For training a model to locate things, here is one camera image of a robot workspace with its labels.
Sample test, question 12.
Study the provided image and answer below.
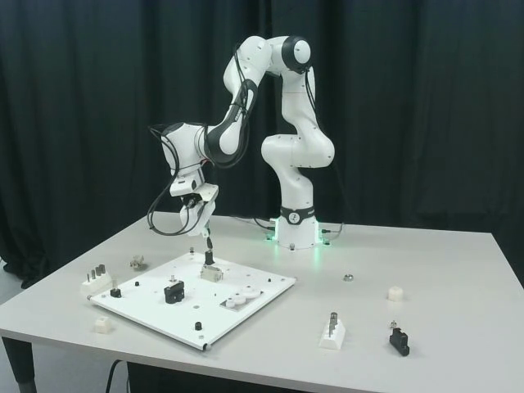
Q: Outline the black forearm cable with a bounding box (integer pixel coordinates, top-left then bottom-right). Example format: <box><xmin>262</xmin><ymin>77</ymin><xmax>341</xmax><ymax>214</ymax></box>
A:
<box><xmin>210</xmin><ymin>40</ymin><xmax>257</xmax><ymax>169</ymax></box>

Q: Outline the black base cable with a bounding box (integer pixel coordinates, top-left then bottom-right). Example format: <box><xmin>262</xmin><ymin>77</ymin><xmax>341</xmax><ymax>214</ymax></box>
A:
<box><xmin>318</xmin><ymin>223</ymin><xmax>347</xmax><ymax>243</ymax></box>
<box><xmin>228</xmin><ymin>213</ymin><xmax>279</xmax><ymax>231</ymax></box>

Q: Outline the white round peg holder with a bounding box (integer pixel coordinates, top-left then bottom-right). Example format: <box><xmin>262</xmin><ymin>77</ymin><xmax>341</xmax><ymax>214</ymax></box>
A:
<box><xmin>318</xmin><ymin>323</ymin><xmax>348</xmax><ymax>350</ymax></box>

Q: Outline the white task board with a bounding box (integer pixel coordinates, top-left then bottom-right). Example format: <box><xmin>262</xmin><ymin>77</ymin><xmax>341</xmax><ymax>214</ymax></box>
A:
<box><xmin>88</xmin><ymin>251</ymin><xmax>298</xmax><ymax>352</ymax></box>

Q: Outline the black plug holder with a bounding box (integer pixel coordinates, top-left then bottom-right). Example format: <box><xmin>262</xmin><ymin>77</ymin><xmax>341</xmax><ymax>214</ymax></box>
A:
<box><xmin>388</xmin><ymin>327</ymin><xmax>411</xmax><ymax>356</ymax></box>

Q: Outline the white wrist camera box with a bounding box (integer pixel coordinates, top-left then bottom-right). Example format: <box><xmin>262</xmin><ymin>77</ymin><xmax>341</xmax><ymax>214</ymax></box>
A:
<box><xmin>169</xmin><ymin>174</ymin><xmax>198</xmax><ymax>197</ymax></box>

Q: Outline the black curtain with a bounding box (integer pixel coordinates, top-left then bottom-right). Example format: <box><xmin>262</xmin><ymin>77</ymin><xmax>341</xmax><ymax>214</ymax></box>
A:
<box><xmin>0</xmin><ymin>0</ymin><xmax>524</xmax><ymax>296</ymax></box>

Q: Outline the thick black cable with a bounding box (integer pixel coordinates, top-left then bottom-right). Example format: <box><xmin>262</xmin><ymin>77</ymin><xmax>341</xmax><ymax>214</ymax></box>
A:
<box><xmin>106</xmin><ymin>359</ymin><xmax>129</xmax><ymax>393</ymax></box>

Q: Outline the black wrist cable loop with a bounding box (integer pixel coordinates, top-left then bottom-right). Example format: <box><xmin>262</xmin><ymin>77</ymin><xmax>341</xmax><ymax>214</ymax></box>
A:
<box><xmin>147</xmin><ymin>124</ymin><xmax>193</xmax><ymax>237</ymax></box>

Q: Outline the flat white mounting plate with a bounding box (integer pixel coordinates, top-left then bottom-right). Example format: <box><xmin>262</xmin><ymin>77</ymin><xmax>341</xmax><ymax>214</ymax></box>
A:
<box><xmin>195</xmin><ymin>183</ymin><xmax>219</xmax><ymax>203</ymax></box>

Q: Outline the black table leg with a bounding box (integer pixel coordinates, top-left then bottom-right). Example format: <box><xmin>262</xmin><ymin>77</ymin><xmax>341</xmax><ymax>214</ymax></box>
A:
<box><xmin>0</xmin><ymin>336</ymin><xmax>34</xmax><ymax>393</ymax></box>

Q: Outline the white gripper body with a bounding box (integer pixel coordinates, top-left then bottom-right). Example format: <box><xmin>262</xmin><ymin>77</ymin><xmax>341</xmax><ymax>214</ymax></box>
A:
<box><xmin>179</xmin><ymin>202</ymin><xmax>217</xmax><ymax>239</ymax></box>

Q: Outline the black upper arm cable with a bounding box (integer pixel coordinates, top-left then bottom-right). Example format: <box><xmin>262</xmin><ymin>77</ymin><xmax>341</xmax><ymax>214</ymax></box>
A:
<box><xmin>300</xmin><ymin>67</ymin><xmax>318</xmax><ymax>124</ymax></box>

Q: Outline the white square peg holder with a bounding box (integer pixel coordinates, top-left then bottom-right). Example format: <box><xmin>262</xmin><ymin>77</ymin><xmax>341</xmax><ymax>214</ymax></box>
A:
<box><xmin>81</xmin><ymin>274</ymin><xmax>114</xmax><ymax>295</ymax></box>

